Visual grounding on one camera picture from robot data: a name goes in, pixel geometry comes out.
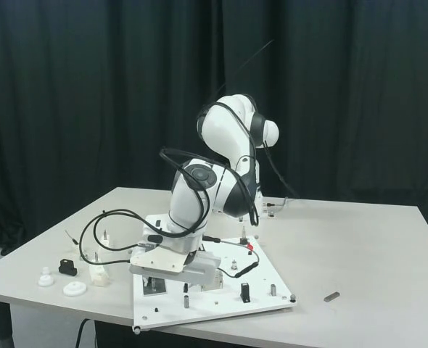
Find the white medium gear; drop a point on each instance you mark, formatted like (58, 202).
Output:
(45, 281)

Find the white large gear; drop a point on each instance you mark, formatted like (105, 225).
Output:
(75, 289)

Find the white task board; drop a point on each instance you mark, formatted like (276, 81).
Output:
(235, 293)

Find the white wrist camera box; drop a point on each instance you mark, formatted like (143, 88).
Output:
(150, 226)

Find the thin black rod red tag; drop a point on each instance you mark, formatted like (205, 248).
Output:
(212, 238)

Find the white peg holder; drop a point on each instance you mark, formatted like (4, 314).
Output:
(98, 277)
(108, 244)

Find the metal bolt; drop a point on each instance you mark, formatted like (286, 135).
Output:
(243, 235)

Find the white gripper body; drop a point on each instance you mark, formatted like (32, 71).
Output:
(205, 270)

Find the metal square peg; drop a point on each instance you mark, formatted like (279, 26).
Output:
(332, 296)

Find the flat white mounting plate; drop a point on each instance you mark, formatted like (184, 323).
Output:
(156, 260)

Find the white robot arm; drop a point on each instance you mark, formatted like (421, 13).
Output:
(221, 123)

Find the black curtain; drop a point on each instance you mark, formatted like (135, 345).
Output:
(54, 108)

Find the black D-SUB plug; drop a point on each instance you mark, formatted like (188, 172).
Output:
(67, 267)

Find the white small gear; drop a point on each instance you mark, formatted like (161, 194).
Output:
(46, 270)

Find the metal BNC plug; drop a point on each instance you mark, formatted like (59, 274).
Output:
(233, 265)

